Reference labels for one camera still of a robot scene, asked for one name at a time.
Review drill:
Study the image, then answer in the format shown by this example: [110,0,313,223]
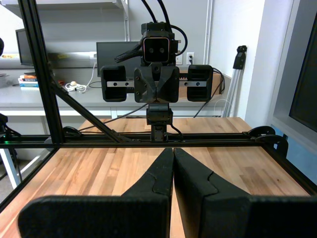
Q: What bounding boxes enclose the folded grey tripod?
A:
[221,45,248,118]

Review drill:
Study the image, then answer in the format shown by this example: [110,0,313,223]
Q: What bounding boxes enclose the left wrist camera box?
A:
[140,21,176,66]

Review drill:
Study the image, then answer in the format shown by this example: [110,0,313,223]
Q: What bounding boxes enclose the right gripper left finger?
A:
[18,148,174,238]

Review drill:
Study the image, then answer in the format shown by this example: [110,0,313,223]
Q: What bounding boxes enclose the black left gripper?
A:
[101,64,213,104]

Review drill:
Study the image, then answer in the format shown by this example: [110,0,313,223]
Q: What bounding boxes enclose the black aluminium frame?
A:
[0,0,317,214]

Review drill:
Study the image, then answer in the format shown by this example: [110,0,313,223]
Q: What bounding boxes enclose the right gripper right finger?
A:
[174,148,317,238]

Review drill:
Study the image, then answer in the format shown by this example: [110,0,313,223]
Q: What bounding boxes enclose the white coiled cable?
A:
[64,80,88,94]

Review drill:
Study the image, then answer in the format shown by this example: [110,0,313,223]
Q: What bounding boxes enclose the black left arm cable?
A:
[114,0,188,64]

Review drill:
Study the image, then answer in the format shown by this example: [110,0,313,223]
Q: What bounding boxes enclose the stack of books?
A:
[17,75,40,89]

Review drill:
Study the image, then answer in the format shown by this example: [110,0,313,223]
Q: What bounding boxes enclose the grey office desk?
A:
[0,81,235,119]

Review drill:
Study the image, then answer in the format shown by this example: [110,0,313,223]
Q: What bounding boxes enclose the black computer monitor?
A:
[15,28,35,67]
[96,41,144,73]

